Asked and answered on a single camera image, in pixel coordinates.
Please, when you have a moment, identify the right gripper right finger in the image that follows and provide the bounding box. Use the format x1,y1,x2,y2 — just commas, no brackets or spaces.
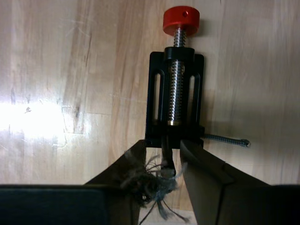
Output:
180,138,300,225

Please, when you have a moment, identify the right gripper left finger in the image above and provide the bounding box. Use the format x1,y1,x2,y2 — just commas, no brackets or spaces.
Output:
0,139,147,225

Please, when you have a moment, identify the black clamp with red knob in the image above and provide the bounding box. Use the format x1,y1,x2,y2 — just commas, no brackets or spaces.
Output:
145,6,251,149

